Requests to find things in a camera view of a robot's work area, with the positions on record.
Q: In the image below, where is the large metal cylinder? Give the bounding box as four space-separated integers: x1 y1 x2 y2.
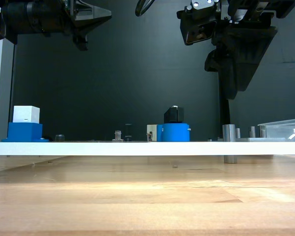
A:
222 124 238 164

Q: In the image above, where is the white taskboard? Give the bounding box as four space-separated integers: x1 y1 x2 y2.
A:
0 141 295 156

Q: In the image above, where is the black block plug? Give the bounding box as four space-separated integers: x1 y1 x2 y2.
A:
163 105 185 124

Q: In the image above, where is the blue round holder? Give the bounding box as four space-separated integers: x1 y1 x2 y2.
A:
157 122 192 143

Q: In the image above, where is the grey metal plate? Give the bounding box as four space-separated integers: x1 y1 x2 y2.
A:
217 137 287 143

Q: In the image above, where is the clear plastic tub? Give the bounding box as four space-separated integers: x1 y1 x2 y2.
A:
257 118 295 143

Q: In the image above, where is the white connector housing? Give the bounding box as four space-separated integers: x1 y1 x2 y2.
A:
146 124 160 143

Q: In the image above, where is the white cube block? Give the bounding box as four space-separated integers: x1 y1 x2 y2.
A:
13 105 41 123

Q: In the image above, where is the blue square socket base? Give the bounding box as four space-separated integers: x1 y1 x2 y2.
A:
1 122 50 143

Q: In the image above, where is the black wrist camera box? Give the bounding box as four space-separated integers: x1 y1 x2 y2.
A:
176 0 218 47

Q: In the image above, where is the grey aluminium frame post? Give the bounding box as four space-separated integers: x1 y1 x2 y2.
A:
0 38 15 143

